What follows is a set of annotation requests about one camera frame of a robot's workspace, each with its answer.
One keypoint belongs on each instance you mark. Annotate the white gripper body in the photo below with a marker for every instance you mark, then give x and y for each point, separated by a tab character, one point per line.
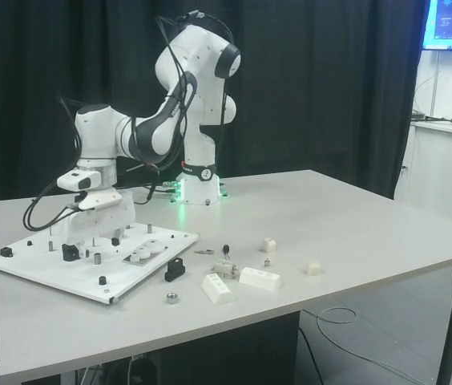
106	218

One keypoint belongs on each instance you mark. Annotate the metal round peg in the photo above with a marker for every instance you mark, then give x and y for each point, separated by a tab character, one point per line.
98	258

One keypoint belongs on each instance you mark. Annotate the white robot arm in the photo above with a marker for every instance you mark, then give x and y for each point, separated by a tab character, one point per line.
194	60

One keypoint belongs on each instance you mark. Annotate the white peg holder block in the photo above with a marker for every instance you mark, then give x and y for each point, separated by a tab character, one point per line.
218	289
260	278

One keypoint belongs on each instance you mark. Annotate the flat white mounting plate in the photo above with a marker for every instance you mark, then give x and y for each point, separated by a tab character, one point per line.
102	198

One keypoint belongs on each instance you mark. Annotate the white small gear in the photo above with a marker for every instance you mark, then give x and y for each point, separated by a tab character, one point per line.
134	258

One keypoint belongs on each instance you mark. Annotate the white medium gear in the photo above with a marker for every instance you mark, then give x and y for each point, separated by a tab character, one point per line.
142	253

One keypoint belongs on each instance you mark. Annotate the white large gear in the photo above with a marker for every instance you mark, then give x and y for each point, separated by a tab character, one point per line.
156	246

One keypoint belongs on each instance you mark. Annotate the white task board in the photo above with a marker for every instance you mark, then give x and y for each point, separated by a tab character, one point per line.
49	276

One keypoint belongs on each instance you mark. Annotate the black D-SUB plug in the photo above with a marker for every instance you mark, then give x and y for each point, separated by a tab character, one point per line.
174	272

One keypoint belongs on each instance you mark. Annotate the metal bolt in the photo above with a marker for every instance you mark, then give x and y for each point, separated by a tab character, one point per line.
171	299

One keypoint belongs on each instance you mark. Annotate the metal USB plug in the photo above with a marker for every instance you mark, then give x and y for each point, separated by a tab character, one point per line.
206	252

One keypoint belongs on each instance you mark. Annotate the beige connector plug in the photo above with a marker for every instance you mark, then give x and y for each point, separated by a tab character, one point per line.
224	266

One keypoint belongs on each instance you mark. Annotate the small white cube holder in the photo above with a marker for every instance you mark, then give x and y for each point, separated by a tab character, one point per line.
313	267
268	245

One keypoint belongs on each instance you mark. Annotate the metal BNC plug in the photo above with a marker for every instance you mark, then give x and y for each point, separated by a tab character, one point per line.
266	263

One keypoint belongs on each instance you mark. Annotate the black curtain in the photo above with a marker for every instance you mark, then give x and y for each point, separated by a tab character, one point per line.
330	100

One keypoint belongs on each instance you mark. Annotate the white cabinet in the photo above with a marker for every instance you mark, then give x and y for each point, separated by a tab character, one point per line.
438	172

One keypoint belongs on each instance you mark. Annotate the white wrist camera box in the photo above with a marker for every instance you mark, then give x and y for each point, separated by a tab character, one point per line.
77	180

